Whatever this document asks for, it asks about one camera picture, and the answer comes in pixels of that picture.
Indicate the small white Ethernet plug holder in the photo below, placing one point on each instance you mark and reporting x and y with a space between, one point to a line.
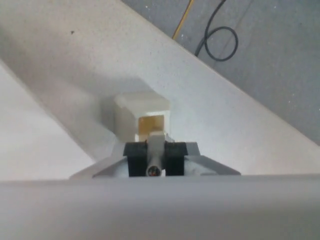
125 117

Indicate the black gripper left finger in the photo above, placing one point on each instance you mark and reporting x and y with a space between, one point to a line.
136 160

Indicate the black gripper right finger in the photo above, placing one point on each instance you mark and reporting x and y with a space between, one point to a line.
175 160

